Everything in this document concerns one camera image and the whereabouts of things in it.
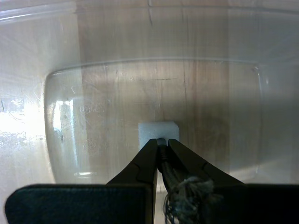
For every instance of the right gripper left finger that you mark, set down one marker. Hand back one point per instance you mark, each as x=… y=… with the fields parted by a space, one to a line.
x=130 y=182

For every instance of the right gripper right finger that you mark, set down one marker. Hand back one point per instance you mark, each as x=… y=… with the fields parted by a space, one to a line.
x=210 y=186

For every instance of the white foam block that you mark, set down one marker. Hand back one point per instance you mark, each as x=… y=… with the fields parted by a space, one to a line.
x=151 y=131

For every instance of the clear plastic container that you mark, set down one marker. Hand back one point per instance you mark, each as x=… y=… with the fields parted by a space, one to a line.
x=149 y=81

